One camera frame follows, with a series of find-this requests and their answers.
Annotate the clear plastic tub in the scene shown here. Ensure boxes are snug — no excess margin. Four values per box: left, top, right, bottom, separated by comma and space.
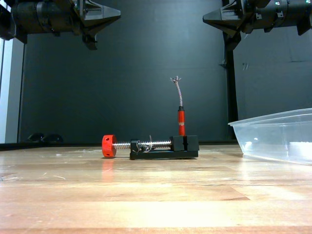
228, 108, 312, 166

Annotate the black clamp with red knob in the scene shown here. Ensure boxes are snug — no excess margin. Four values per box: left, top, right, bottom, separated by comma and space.
101, 134, 199, 161

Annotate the red RCA connector braided wire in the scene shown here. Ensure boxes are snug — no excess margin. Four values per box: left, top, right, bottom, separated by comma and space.
170, 76, 187, 137

